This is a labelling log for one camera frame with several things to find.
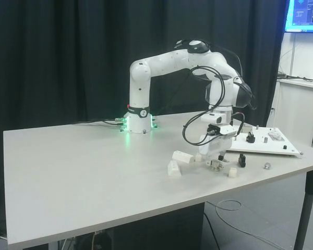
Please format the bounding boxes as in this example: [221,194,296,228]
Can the metal D-SUB plug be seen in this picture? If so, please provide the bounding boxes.
[205,160,224,173]

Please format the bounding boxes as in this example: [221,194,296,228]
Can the black curtains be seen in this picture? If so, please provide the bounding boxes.
[0,0,289,231]

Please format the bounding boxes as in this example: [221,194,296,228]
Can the dark table leg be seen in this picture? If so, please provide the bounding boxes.
[293,171,313,250]

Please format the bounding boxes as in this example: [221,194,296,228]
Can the blue screen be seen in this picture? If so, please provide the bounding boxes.
[285,0,313,33]

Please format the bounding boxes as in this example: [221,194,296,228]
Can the white cabinet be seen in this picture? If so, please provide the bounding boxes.
[272,77,313,151]

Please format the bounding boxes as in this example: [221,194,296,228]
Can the white task board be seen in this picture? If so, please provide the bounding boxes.
[228,127,305,158]

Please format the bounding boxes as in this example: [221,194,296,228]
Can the grey floor cable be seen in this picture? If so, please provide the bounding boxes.
[203,199,286,250]

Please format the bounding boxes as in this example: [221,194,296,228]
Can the black base cable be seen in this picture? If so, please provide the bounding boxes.
[77,118,127,126]

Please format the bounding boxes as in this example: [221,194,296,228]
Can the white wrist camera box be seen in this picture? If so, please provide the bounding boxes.
[200,113,223,126]

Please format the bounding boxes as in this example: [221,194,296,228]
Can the flat white mounting plate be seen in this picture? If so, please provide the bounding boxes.
[207,124,237,136]

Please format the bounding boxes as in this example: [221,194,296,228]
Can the black looped gripper cable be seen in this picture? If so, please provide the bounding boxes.
[182,65,226,146]

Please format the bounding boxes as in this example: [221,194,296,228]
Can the short white holder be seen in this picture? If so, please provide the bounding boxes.
[172,151,196,165]

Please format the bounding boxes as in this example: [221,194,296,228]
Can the long white holder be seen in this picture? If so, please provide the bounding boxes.
[167,160,182,178]

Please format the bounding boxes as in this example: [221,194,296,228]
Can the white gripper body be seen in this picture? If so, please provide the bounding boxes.
[199,133,235,157]

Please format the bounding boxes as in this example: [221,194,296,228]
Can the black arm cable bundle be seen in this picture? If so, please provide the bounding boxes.
[176,38,257,110]

